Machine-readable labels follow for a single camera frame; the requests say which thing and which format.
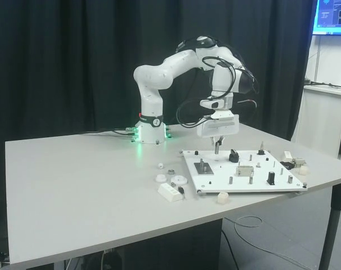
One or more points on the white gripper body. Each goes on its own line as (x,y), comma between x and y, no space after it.
(218,127)

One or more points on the metal round peg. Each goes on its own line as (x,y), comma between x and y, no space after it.
(216,147)

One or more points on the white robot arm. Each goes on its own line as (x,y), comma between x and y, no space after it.
(156,76)

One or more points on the long white peg holder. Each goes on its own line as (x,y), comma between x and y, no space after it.
(169,192)

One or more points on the white task board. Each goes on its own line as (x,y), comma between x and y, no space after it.
(238,171)

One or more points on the white large gear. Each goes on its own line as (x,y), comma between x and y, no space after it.
(179,180)

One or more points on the small white cube holder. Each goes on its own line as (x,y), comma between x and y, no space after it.
(223,197)
(304,170)

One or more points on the black USB plug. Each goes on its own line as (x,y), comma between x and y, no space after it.
(181,190)

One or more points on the white medium gear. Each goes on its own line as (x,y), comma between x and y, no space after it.
(160,178)

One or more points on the white Ethernet plug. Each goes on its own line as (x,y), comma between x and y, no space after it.
(287,155)

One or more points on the black D-SUB plug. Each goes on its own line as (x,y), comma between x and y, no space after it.
(295,162)

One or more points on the black curtain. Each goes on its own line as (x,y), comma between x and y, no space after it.
(148,64)

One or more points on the white cabinet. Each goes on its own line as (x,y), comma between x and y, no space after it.
(322,118)

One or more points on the black table leg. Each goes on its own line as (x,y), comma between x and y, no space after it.
(334,225)

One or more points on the blue screen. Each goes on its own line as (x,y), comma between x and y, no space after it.
(331,17)

